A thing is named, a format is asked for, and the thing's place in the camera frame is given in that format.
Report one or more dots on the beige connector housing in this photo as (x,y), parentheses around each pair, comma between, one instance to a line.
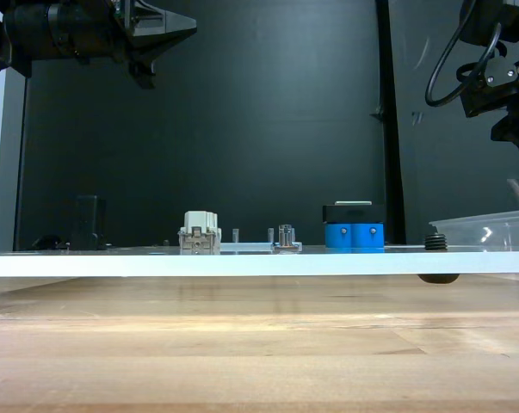
(197,234)

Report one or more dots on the small metal connector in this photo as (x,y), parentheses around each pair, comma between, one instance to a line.
(286,238)

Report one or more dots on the clear plastic tub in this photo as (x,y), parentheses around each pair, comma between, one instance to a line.
(465,232)

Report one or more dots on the black rubber foot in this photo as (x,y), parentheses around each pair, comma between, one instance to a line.
(438,279)

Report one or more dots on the aluminium block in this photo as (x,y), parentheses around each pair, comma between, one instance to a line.
(245,248)

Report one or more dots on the white board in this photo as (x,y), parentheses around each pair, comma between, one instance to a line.
(259,264)

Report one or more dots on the black vertical post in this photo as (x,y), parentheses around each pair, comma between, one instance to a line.
(390,172)

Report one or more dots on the grey partition frame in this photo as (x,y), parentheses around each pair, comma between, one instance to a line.
(7,172)

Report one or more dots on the blue and black connector mount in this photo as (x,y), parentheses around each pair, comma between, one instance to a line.
(354,236)

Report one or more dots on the silver screw post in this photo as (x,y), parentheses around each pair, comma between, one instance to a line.
(270,235)
(235,235)

